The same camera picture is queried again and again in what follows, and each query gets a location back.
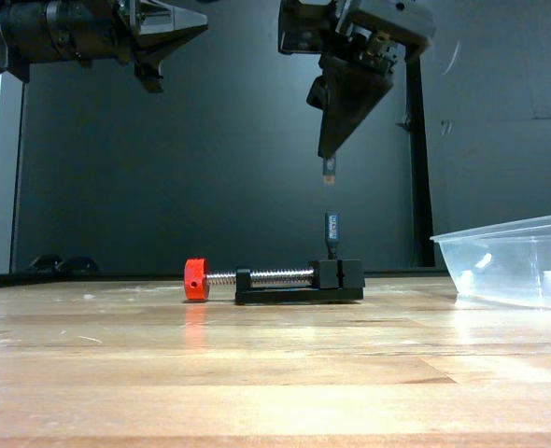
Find upright USB adapter stick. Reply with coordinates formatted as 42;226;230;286
322;212;343;261

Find clear plastic container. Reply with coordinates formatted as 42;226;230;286
429;213;551;313

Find black vise with orange knob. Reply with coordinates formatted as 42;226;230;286
183;258;366;307

